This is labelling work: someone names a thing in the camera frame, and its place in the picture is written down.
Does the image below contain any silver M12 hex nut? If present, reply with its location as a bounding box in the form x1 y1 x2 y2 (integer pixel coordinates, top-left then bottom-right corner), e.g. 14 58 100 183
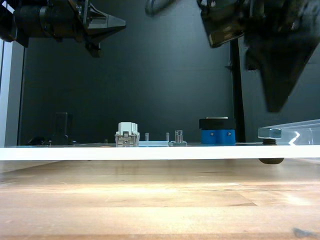
257 127 283 140

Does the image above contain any clear plastic tub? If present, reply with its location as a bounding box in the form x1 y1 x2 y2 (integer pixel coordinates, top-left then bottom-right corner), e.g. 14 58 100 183
258 119 320 146

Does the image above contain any black M12 bolt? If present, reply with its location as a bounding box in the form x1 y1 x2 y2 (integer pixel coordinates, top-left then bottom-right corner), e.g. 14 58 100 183
258 139 285 165

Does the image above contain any blue and black connector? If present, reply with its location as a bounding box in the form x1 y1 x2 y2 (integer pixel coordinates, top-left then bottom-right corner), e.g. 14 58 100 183
198 115 237 146

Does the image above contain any small black clamp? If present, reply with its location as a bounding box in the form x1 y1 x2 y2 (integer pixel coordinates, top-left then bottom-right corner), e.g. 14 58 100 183
51 112 74 146

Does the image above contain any beige multipin connector housing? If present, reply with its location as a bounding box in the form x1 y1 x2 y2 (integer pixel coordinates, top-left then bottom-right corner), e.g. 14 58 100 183
114 121 140 148

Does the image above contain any white board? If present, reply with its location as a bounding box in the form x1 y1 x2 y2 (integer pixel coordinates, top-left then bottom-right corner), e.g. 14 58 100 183
0 142 320 162

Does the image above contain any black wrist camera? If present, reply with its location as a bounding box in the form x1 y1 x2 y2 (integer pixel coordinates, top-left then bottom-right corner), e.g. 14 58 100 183
198 0 245 49

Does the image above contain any black metal frame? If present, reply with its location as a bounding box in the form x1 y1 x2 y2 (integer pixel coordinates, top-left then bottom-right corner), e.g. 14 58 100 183
224 41 246 144

